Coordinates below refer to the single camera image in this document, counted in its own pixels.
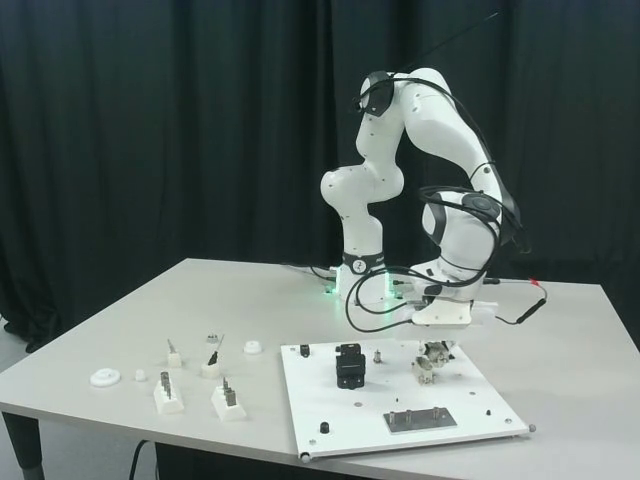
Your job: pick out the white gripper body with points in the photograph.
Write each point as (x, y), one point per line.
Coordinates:
(482, 311)

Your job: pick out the grey metal waterproof plug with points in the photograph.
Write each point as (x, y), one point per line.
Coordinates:
(436, 355)

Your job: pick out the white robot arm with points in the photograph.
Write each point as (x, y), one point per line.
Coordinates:
(360, 240)

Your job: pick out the flat white mounting plate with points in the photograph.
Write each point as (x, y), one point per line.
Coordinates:
(442, 314)

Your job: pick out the white task board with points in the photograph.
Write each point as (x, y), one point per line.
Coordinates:
(400, 405)

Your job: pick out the black D-SUB plug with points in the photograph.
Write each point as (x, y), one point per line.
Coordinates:
(351, 367)

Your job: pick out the white medium gear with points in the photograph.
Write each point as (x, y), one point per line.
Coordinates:
(252, 347)

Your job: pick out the large metal square peg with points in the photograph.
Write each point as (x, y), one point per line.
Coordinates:
(231, 397)

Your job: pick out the white square peg holder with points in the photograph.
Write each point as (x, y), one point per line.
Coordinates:
(231, 411)

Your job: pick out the metal BNC plug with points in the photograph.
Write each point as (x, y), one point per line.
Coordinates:
(212, 339)

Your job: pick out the black cabinet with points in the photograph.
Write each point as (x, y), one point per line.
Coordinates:
(225, 462)

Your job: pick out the small white bolt holder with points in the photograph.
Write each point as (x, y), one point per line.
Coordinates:
(173, 360)

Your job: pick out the metal bolt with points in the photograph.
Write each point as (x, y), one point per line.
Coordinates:
(171, 346)

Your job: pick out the medium metal round peg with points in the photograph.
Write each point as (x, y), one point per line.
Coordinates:
(168, 387)

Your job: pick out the white round peg holder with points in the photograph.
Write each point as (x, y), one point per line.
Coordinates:
(170, 402)

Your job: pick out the large metal round peg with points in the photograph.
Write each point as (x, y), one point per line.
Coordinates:
(163, 380)

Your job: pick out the white small gear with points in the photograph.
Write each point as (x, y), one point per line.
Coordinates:
(140, 375)

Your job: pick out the white large gear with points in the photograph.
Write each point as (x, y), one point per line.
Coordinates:
(105, 378)

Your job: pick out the black curtain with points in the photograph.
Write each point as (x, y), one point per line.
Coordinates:
(100, 125)

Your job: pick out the dark grey table leg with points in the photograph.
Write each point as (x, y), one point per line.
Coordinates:
(22, 445)

